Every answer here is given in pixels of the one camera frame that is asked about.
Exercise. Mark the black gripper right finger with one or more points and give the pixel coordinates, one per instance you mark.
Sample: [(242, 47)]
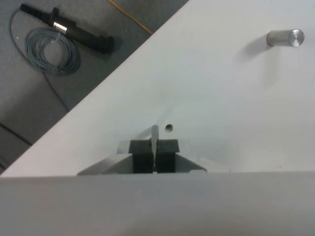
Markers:
[(166, 157)]

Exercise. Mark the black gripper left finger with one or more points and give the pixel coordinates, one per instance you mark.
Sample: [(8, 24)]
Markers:
[(140, 157)]

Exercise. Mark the thin metal round peg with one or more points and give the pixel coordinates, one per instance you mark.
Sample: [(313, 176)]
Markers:
[(155, 137)]

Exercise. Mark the thick metal round peg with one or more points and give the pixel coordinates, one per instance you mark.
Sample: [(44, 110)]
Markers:
[(283, 38)]

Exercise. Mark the white task board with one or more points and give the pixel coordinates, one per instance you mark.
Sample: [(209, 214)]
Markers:
[(209, 93)]

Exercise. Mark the black handheld device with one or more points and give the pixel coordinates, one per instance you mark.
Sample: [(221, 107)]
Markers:
[(73, 29)]

